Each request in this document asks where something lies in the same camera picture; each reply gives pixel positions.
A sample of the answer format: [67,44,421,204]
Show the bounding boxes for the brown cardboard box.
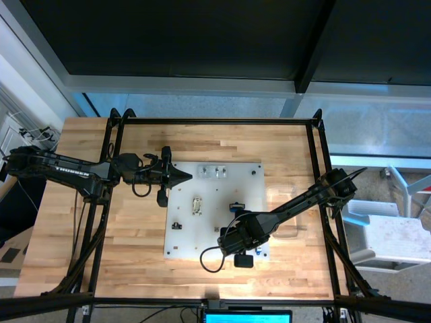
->
[0,225,36,270]

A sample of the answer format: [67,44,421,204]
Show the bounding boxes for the black case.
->
[0,174,48,240]

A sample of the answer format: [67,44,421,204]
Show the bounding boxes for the blue laptop screen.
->
[201,309,293,323]

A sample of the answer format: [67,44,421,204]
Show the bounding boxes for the clear plastic tub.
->
[265,183,306,240]

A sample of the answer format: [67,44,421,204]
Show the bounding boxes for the black camera cable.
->
[199,246,226,274]
[131,153,159,198]

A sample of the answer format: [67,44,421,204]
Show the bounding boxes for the black aluminium frame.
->
[0,107,431,323]

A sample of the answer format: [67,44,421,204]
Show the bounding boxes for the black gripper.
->
[147,146,194,208]
[217,231,271,269]

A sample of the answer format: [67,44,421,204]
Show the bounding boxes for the white metal stand legs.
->
[380,164,431,216]

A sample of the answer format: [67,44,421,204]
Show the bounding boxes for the tangled floor cables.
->
[13,124,57,146]

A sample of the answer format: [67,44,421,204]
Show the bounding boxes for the white step stool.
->
[346,198,431,274]

